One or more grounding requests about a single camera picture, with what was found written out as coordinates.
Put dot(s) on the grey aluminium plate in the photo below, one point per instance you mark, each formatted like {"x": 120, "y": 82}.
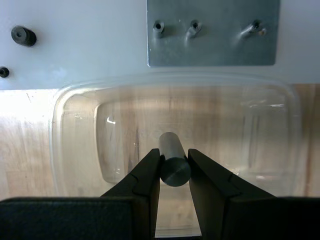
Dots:
{"x": 220, "y": 50}

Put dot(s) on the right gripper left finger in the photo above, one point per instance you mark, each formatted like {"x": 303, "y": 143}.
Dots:
{"x": 75, "y": 220}

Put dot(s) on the white task board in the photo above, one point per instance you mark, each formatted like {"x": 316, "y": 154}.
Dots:
{"x": 87, "y": 37}

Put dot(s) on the steel 16mm cylinder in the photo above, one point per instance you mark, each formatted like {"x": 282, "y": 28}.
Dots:
{"x": 175, "y": 172}

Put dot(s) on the clear plastic tub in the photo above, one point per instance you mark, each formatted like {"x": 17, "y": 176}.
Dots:
{"x": 225, "y": 125}

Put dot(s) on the large black cap screw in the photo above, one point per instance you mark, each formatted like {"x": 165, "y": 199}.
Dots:
{"x": 22, "y": 35}

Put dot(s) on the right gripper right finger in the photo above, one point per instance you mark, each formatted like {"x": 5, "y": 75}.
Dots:
{"x": 250, "y": 220}

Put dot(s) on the small black screw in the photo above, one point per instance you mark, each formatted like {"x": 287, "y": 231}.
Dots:
{"x": 4, "y": 72}

